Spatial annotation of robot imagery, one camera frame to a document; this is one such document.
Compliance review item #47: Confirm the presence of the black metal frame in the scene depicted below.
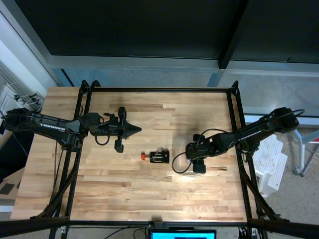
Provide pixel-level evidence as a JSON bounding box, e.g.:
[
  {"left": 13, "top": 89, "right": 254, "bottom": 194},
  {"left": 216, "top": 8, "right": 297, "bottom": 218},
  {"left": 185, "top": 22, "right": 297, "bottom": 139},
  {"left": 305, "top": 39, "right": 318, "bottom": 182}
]
[{"left": 0, "top": 79, "right": 319, "bottom": 239}]

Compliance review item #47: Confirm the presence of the blue laptop screen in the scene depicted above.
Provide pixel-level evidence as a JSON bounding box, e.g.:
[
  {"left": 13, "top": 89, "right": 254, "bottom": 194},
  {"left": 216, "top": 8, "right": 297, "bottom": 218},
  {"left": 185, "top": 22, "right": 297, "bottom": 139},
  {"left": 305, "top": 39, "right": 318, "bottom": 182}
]
[{"left": 149, "top": 229, "right": 217, "bottom": 239}]

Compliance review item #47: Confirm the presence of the grey metal chair frame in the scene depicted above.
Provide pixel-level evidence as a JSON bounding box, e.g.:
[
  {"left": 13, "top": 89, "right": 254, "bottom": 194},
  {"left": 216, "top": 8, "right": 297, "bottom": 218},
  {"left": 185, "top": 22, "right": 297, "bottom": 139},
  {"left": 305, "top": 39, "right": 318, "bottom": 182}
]
[{"left": 289, "top": 129, "right": 319, "bottom": 178}]

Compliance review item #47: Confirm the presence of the brown cardboard box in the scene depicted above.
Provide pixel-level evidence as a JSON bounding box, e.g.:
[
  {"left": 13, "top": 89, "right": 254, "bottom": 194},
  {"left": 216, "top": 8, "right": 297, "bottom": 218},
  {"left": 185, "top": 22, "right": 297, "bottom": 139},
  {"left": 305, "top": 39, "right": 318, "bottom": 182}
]
[{"left": 0, "top": 167, "right": 25, "bottom": 200}]

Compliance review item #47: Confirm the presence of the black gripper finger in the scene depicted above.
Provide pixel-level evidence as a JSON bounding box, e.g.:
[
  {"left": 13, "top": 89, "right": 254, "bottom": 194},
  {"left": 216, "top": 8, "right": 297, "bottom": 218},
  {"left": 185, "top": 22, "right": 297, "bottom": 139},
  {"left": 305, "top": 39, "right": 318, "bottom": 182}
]
[
  {"left": 124, "top": 119, "right": 142, "bottom": 130},
  {"left": 124, "top": 129, "right": 142, "bottom": 139}
]

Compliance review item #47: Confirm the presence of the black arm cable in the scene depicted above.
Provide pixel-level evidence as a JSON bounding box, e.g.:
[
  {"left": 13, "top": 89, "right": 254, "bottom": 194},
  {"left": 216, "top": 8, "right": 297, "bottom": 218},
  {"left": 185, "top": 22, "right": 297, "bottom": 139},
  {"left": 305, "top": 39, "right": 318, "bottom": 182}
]
[
  {"left": 171, "top": 128, "right": 221, "bottom": 174},
  {"left": 94, "top": 113, "right": 116, "bottom": 146}
]

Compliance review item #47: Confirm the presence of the clear plastic tub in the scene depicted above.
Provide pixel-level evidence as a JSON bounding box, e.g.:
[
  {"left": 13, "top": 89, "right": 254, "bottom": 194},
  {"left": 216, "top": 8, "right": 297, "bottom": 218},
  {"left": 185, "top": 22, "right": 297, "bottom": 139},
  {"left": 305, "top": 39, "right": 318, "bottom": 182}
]
[{"left": 172, "top": 135, "right": 205, "bottom": 178}]

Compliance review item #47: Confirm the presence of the small black camera box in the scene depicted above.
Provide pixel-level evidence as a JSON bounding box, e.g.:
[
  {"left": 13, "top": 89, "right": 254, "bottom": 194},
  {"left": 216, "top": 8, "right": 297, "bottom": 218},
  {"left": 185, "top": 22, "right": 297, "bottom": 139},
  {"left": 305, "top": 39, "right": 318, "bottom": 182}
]
[{"left": 149, "top": 216, "right": 167, "bottom": 229}]

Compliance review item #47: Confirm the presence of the white plastic step stool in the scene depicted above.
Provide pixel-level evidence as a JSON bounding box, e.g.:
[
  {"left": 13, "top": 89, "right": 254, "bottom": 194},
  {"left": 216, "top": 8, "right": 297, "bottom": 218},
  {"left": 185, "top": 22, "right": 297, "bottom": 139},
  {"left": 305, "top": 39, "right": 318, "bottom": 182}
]
[{"left": 251, "top": 135, "right": 289, "bottom": 199}]

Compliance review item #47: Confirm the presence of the power strip with plugs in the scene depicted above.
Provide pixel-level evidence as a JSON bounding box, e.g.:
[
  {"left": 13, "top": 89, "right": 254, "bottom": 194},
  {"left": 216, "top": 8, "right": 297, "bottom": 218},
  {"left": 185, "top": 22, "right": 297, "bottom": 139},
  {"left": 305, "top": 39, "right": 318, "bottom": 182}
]
[{"left": 12, "top": 92, "right": 46, "bottom": 112}]

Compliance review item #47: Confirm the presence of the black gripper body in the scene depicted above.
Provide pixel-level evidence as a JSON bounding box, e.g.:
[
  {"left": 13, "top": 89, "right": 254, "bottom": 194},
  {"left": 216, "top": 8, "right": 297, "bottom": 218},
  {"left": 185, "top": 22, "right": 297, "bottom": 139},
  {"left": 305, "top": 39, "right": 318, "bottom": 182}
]
[
  {"left": 185, "top": 133, "right": 215, "bottom": 174},
  {"left": 103, "top": 107, "right": 128, "bottom": 153}
]

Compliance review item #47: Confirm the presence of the black clamp with red knob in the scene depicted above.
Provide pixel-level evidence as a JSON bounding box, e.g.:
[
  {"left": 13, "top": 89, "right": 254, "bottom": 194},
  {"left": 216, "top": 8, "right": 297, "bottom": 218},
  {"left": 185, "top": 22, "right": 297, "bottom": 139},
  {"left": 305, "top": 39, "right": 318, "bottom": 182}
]
[{"left": 141, "top": 148, "right": 170, "bottom": 164}]

